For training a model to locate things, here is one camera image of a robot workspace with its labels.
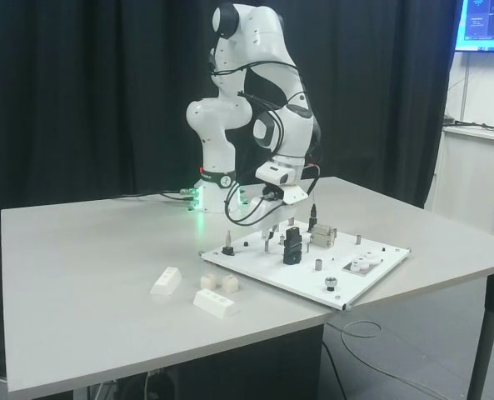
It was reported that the white holder with round holes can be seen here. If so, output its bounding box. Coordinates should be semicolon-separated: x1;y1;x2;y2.
192;288;241;320

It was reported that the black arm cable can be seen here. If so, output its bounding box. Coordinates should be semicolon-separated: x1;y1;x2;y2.
210;59;323;168

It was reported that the white cabinet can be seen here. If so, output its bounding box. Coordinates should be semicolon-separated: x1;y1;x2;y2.
431;123;494;242

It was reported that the grey floor cable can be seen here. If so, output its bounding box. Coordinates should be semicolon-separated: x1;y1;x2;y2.
324;318;384;400

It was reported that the white task board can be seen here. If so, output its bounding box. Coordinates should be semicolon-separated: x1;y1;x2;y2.
198;216;412;312

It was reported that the white mounting plate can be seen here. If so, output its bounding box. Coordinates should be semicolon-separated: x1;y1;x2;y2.
281;182;309;207

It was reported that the black floor cable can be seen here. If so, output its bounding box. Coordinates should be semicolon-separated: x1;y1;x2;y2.
322;339;469;400

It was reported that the white holder with square holes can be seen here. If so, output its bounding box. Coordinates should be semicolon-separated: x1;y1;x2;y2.
150;266;184;297

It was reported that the dark grey table leg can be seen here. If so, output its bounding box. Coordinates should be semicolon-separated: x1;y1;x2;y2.
466;276;494;400

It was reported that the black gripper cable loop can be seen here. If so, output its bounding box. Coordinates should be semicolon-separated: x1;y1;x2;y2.
224;182;269;227

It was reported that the black upright plug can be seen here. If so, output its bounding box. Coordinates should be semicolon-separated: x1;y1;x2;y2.
308;193;319;231

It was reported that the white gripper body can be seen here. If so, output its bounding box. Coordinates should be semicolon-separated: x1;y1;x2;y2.
247;197;293;235

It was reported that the black D-SUB plug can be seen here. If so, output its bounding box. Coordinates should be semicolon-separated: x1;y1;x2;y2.
282;226;304;267

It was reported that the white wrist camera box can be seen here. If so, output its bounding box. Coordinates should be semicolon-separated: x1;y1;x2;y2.
254;161;298;186

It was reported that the black cable at robot foot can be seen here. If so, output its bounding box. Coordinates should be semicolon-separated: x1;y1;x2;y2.
119;188;201;204

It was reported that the blue screen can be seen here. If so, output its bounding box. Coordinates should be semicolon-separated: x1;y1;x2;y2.
453;0;494;54

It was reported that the black curtain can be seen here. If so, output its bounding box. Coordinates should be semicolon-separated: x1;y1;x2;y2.
0;0;461;220

